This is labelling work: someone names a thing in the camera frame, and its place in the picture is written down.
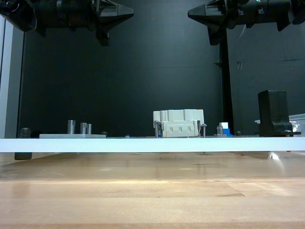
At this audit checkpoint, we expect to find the small blue white connector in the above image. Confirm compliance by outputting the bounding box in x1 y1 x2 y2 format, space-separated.
216 122 232 137

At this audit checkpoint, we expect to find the beige hub connector base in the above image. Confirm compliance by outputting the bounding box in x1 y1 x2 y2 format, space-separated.
153 109 208 138

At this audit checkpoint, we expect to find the black socket housing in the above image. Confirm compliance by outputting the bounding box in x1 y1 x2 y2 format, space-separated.
258 89 302 137

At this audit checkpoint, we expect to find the grey metal plate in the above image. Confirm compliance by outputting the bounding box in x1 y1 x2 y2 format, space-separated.
39 133 107 139

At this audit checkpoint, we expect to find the clear plastic tub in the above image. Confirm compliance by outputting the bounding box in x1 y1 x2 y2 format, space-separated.
254 114 305 134

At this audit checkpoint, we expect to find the white mounting board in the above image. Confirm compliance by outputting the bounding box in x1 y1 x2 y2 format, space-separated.
0 137 305 153

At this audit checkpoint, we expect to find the black threaded screw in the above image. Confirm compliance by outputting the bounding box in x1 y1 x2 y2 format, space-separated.
20 127 32 139

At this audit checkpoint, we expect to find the black board foot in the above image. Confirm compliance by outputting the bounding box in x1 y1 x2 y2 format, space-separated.
14 152 33 161

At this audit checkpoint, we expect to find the black metal frame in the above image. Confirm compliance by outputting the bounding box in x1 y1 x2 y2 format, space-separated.
213 28 234 135

